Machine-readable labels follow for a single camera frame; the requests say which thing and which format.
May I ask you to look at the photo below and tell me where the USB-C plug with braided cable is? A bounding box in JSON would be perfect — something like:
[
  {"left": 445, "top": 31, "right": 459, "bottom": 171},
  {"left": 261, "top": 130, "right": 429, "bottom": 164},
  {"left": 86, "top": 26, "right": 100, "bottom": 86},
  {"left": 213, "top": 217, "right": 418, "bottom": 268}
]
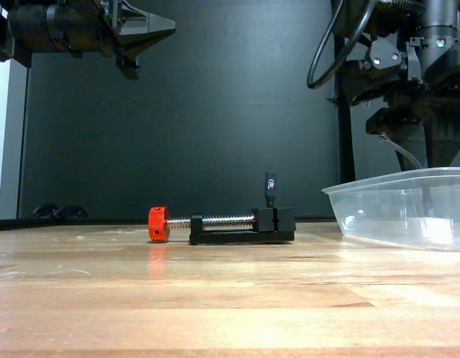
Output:
[{"left": 377, "top": 133, "right": 435, "bottom": 217}]

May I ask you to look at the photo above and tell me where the black USB-C socket adapter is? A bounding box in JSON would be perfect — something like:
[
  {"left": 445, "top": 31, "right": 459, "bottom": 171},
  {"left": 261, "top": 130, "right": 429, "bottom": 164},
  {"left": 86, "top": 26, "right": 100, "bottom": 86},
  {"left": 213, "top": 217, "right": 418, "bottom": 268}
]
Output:
[{"left": 265, "top": 171, "right": 279, "bottom": 208}]

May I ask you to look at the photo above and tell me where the black vertical pillar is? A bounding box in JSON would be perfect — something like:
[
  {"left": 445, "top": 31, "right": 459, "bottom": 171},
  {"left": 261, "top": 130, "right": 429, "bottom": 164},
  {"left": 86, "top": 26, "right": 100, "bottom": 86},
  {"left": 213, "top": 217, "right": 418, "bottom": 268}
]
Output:
[{"left": 326, "top": 0, "right": 356, "bottom": 184}]

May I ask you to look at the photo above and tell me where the clear plastic tub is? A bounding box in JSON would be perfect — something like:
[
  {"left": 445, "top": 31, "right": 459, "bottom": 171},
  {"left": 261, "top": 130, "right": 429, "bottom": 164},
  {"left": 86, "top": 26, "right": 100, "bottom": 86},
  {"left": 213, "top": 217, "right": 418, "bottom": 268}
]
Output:
[{"left": 321, "top": 166, "right": 460, "bottom": 253}]

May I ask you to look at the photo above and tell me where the black vise with orange knob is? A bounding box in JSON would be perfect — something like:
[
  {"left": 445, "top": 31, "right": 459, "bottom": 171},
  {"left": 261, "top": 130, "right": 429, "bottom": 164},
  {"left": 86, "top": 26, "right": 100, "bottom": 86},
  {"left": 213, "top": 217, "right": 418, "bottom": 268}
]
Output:
[{"left": 147, "top": 206, "right": 296, "bottom": 246}]

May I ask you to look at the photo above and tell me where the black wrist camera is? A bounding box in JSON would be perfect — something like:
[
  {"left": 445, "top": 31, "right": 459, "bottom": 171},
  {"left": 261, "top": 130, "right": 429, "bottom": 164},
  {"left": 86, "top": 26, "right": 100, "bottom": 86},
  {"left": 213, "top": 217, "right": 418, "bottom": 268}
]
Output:
[{"left": 341, "top": 37, "right": 406, "bottom": 110}]

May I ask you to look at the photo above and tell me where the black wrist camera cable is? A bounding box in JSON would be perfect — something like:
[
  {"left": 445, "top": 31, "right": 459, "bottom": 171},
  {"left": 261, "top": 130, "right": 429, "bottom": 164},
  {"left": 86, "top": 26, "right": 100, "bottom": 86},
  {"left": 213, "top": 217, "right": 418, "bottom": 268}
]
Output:
[{"left": 306, "top": 0, "right": 378, "bottom": 90}]

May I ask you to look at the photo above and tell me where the aluminium window frame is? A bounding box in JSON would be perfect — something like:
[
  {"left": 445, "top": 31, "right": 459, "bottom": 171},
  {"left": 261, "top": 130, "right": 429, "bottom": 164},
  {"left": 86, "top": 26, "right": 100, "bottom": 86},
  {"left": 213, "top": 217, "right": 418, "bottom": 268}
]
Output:
[{"left": 0, "top": 57, "right": 29, "bottom": 221}]

